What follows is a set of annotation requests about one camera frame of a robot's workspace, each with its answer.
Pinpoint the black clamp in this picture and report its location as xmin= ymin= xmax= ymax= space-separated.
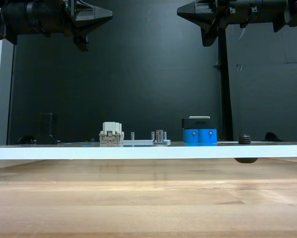
xmin=39 ymin=112 xmax=60 ymax=145

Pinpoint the black wall post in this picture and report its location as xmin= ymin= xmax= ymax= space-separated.
xmin=216 ymin=23 xmax=235 ymax=141

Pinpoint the white board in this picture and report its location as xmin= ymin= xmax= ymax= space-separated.
xmin=0 ymin=141 xmax=297 ymax=161

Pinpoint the blue connector mount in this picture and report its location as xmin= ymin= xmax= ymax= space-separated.
xmin=183 ymin=128 xmax=218 ymax=145

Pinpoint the black connector block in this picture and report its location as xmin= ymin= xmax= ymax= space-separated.
xmin=182 ymin=115 xmax=212 ymax=130

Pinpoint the black knob screw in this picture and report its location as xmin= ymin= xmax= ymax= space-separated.
xmin=238 ymin=134 xmax=252 ymax=145

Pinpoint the black rubber board foot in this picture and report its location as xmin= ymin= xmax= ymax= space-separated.
xmin=234 ymin=158 xmax=258 ymax=165

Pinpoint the small metal connector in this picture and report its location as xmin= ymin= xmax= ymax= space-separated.
xmin=152 ymin=128 xmax=171 ymax=146

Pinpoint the beige connector housing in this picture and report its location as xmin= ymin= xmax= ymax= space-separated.
xmin=98 ymin=121 xmax=125 ymax=147

